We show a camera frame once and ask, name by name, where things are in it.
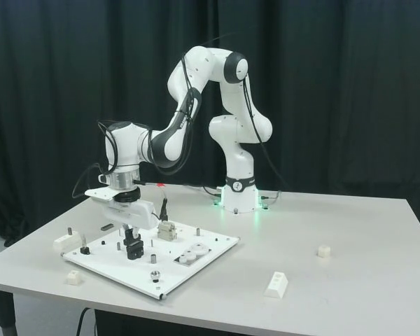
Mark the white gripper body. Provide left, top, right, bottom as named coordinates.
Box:
left=102, top=199, right=159, bottom=231

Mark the black D-SUB plug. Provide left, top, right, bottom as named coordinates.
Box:
left=125, top=230, right=144, bottom=253

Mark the beige connector block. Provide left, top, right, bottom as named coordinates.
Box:
left=156, top=220, right=178, bottom=242

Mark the thin black rod, red tag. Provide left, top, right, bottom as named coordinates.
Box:
left=134, top=180, right=169, bottom=222

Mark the white task board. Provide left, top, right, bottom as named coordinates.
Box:
left=61, top=213, right=241, bottom=301

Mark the long white holder block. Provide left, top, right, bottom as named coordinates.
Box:
left=52, top=230, right=83, bottom=250

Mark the white large gear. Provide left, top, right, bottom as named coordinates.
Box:
left=190, top=244, right=211, bottom=258

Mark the black curtain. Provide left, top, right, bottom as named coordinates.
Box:
left=0, top=0, right=420, bottom=246

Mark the white wedge holder with holes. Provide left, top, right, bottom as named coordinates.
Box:
left=263, top=271, right=288, bottom=299

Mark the dark table leg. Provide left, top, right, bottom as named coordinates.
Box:
left=0, top=288, right=15, bottom=336

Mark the black cable under table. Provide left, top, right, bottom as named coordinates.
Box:
left=77, top=307, right=96, bottom=336

